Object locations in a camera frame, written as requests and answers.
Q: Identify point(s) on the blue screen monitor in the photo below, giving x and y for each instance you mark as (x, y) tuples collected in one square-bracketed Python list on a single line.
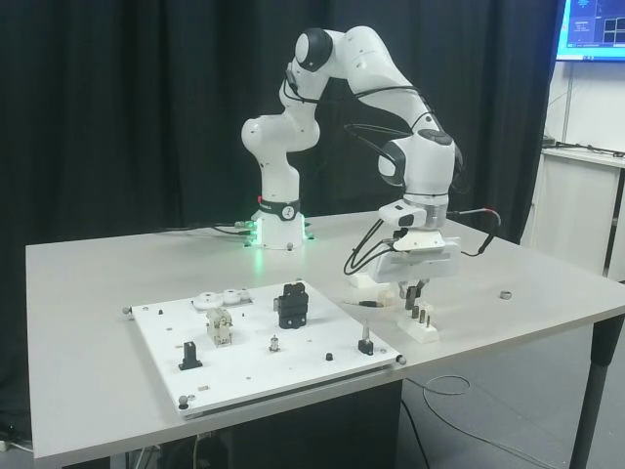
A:
[(595, 29)]

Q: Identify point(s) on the metal BNC plug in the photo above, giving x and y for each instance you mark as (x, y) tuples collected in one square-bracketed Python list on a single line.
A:
[(505, 294)]

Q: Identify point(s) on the white medium gear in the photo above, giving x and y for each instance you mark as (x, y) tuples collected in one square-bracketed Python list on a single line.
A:
[(235, 296)]

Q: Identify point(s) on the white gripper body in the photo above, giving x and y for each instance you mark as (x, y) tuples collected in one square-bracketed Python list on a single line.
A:
[(420, 266)]

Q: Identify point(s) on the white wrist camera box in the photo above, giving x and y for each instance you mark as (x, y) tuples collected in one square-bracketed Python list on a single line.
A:
[(398, 213)]

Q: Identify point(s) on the medium metal square peg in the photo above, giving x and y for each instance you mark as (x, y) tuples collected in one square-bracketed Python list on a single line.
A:
[(416, 315)]

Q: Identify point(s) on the black D-SUB plug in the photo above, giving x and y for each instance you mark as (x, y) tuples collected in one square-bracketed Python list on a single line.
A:
[(291, 308)]

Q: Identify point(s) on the black curtains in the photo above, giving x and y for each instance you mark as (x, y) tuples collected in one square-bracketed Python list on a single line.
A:
[(122, 122)]

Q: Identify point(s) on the black USB plug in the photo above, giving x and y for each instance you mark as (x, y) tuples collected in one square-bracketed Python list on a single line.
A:
[(368, 303)]

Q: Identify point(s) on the white cabinet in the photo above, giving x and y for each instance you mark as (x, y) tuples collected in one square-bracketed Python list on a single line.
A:
[(576, 205)]

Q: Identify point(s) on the white large gear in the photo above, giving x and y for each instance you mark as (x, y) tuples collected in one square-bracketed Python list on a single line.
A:
[(207, 299)]

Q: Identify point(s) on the white task board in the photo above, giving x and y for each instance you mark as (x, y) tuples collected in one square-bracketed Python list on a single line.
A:
[(273, 376)]

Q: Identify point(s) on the large metal square peg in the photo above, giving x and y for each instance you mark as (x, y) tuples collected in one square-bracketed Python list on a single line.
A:
[(414, 299)]

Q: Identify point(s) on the white round peg holder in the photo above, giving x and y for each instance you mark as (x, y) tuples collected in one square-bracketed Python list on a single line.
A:
[(361, 282)]

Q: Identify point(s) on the white square peg holder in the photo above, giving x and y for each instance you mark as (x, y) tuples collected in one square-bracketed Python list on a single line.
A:
[(421, 333)]

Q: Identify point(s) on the black table leg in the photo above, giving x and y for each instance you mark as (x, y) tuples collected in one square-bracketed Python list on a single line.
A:
[(598, 371)]

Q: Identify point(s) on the small white plug holder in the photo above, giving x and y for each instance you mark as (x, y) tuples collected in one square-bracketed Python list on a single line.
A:
[(387, 298)]

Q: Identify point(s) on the beige waterproof plug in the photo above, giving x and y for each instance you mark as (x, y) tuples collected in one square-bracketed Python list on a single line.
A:
[(218, 326)]

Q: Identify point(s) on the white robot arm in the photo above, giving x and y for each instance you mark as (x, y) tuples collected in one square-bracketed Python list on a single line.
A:
[(371, 63)]

